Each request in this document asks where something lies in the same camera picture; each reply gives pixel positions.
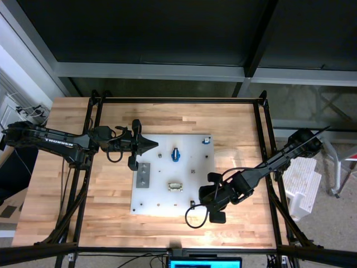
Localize black metal frame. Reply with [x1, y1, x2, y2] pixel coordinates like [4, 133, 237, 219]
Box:
[0, 89, 357, 268]

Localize large blue clamp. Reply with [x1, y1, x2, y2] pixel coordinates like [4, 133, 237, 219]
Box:
[170, 147, 182, 163]

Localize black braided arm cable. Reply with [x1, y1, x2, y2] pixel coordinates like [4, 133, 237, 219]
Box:
[106, 127, 129, 164]

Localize grey metal stand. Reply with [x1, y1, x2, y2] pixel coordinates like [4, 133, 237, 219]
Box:
[316, 136, 357, 199]

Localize grey metal plate with pegs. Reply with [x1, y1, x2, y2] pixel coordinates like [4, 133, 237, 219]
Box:
[135, 162, 152, 189]

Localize white taskboard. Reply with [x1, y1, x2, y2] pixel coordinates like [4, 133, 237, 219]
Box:
[130, 133, 217, 217]

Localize white styrofoam block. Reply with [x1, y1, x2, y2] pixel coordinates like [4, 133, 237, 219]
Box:
[281, 157, 323, 222]

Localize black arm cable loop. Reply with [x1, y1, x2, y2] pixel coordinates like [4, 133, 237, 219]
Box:
[185, 166, 246, 228]

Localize brown cardboard box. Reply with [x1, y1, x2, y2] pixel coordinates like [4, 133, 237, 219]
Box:
[0, 186, 28, 224]

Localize black table level camera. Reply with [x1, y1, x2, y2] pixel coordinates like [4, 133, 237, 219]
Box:
[169, 242, 185, 257]

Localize white cords on floor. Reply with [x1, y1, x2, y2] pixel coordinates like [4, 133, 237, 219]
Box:
[15, 104, 48, 118]

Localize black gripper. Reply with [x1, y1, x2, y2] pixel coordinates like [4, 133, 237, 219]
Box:
[119, 119, 159, 171]
[198, 172, 237, 223]

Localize blue laptop screen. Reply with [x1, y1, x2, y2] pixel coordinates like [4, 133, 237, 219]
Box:
[166, 256, 243, 268]

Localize beige connector housing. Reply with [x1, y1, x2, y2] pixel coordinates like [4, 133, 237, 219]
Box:
[167, 181, 184, 193]

